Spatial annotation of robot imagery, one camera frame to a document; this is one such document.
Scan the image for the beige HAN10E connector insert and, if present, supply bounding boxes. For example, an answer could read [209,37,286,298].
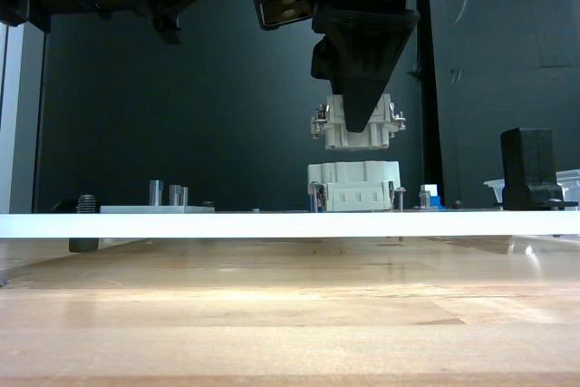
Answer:
[309,93,408,153]

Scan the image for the beige HAN10E hub socket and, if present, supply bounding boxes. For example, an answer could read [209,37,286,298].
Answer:
[306,160,408,214]

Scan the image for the small silver socket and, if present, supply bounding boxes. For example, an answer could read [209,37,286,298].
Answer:
[419,183,441,211]

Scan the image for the clear plastic tub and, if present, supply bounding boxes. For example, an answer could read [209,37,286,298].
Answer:
[483,169,580,205]

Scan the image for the white mounting board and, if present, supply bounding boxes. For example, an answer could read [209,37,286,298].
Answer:
[0,208,580,239]

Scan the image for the black plastic socket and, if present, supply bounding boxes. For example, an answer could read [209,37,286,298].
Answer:
[493,126,579,211]

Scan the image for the black vertical post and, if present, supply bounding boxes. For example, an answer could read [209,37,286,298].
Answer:
[406,0,444,212]

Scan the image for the grey aluminium partition frame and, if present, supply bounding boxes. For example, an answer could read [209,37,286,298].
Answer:
[0,19,47,215]

